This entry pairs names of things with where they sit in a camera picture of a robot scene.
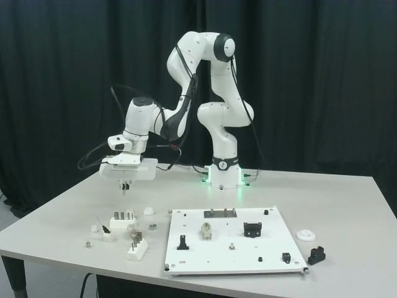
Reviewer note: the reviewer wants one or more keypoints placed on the small white plug holder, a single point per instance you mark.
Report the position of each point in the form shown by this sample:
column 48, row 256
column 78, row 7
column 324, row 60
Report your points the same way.
column 108, row 237

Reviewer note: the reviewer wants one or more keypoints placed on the flat white plate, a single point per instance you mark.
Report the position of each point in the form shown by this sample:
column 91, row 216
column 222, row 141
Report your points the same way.
column 125, row 159

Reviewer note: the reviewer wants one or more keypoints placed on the metal bolt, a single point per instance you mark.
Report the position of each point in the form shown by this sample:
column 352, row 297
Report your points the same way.
column 89, row 244

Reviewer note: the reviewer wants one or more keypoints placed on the white task board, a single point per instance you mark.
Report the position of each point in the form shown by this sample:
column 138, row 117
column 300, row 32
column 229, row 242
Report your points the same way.
column 217, row 257

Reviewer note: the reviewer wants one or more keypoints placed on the brass coloured plug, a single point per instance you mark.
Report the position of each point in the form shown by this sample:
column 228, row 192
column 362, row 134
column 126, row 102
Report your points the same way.
column 132, row 232

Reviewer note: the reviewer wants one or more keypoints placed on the black D-SUB plug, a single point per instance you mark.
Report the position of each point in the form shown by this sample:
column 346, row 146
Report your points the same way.
column 316, row 254

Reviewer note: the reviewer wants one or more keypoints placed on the black table leg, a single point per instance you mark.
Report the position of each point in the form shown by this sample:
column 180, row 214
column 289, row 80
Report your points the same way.
column 10, row 273

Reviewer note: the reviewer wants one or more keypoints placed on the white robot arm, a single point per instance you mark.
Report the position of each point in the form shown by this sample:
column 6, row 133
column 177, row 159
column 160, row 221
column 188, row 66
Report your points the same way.
column 223, row 115

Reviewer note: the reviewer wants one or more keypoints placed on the metal BNC plug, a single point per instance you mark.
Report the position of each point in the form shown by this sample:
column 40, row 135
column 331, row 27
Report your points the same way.
column 152, row 226

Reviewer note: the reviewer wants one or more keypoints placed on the white box with dark window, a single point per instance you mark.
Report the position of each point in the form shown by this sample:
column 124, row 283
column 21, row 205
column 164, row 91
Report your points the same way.
column 119, row 142

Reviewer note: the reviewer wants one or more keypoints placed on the thickest metal round peg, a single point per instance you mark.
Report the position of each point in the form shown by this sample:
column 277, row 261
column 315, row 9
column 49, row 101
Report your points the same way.
column 116, row 214

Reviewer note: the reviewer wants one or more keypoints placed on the white small gear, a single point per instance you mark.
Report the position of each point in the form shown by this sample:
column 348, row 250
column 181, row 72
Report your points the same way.
column 93, row 230

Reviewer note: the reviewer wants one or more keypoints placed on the thick metal square peg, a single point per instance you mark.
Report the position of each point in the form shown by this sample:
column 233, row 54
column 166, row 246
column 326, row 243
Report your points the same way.
column 140, row 237

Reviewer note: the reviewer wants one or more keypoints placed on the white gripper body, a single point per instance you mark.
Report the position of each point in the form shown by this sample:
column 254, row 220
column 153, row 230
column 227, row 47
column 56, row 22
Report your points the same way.
column 145, row 170

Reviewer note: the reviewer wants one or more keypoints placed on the black curtains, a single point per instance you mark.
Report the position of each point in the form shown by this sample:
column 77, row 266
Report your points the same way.
column 62, row 77

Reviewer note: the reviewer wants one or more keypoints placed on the white round peg holder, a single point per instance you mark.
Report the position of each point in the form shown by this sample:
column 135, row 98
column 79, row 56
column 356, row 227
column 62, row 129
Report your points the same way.
column 124, row 225

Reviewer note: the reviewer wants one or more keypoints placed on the white large gear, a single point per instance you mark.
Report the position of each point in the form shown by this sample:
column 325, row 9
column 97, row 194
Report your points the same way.
column 305, row 236

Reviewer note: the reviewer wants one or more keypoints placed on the white square peg holder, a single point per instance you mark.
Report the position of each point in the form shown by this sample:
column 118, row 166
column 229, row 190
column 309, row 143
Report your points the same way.
column 136, row 252

